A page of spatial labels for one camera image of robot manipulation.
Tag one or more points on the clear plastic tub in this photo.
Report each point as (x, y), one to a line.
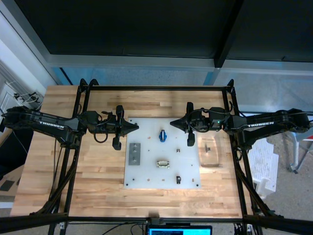
(215, 161)

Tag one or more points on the grey metal peg plate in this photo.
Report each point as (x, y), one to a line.
(130, 156)

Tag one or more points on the white foam block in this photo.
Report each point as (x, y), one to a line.
(264, 161)

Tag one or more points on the white task board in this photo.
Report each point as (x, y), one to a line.
(151, 171)

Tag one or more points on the red plastic item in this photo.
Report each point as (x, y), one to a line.
(309, 139)

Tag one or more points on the black plug housing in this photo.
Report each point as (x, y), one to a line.
(178, 180)

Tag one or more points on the grey metal stand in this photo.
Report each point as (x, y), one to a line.
(295, 159)

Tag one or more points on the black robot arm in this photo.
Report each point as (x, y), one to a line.
(261, 126)
(49, 122)

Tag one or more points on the brown cardboard box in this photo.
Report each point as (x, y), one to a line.
(9, 176)

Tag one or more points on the beige multi-pin connector housing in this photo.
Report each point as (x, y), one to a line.
(163, 163)

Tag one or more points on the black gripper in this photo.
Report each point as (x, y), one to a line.
(190, 122)
(115, 127)

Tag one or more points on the black aluminium table frame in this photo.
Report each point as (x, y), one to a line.
(156, 88)

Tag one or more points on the blue laptop screen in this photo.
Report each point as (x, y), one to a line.
(178, 231)

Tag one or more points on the small black camera box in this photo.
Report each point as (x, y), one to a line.
(156, 221)

